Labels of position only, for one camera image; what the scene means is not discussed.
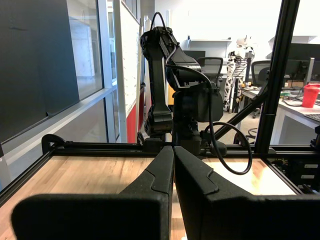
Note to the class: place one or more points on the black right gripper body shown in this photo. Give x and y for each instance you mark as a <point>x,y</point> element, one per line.
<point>190,110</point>

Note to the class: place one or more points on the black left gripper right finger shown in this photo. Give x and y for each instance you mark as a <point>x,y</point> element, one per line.
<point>237,217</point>

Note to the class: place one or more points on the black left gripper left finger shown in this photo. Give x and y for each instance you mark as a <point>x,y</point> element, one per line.
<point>100,215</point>

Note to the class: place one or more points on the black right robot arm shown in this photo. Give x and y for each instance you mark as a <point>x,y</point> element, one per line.
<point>156,75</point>

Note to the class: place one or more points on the black mesh office chair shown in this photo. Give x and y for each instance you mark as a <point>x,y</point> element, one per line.
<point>215,65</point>

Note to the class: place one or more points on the small dark monitor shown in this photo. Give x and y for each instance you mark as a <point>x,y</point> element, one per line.
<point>200,53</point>

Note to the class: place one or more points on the black electronics box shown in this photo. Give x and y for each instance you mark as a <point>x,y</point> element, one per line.
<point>295,172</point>

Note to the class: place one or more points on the white lattice robot figure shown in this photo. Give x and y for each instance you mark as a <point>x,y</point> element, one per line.
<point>240,53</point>

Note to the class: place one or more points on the grey office chair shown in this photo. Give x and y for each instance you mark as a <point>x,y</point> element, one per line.
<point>260,72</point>

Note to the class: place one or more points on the white office desk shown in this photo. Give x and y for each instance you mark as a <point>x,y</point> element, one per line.
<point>290,112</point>

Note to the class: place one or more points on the red plastic bottle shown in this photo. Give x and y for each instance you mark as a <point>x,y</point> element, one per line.
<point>310,97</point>

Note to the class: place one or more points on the wide dark monitor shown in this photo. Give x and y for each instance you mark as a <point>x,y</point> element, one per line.
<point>300,55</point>

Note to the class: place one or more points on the black keyboard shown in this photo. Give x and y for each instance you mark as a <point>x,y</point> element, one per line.
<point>313,117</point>

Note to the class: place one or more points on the black metal frame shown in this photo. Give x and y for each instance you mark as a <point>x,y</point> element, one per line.
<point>100,147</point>

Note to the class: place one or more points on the white wall shelf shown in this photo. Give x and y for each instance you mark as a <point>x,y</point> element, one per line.
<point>210,43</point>

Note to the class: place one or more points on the black arched frame bracket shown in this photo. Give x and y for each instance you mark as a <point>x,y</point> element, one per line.
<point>51,135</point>

